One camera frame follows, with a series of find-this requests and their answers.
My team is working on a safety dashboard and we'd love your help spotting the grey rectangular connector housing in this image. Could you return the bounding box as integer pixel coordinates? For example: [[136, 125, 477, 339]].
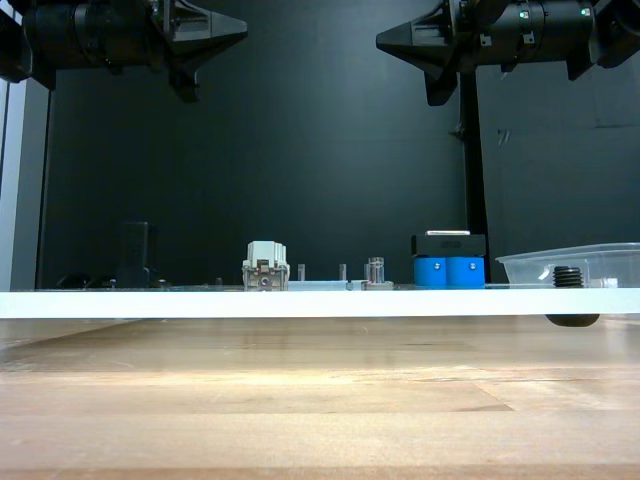
[[241, 240, 291, 293]]

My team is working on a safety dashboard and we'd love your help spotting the small black socket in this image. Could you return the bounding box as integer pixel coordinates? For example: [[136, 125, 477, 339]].
[[115, 221, 160, 290]]

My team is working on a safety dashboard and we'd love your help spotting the clear plastic tub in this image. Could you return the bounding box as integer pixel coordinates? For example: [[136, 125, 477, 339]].
[[494, 242, 640, 290]]

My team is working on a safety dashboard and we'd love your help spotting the black round screw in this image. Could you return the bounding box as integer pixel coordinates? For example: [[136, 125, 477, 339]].
[[552, 265, 585, 289]]

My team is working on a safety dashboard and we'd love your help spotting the white task board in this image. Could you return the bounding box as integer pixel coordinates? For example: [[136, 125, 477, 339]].
[[0, 287, 640, 320]]

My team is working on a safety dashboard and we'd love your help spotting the black foot under board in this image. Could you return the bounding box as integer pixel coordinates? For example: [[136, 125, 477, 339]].
[[543, 313, 601, 329]]

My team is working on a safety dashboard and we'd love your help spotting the blue D-sub connector mount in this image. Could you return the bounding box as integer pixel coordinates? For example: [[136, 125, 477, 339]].
[[410, 230, 488, 290]]

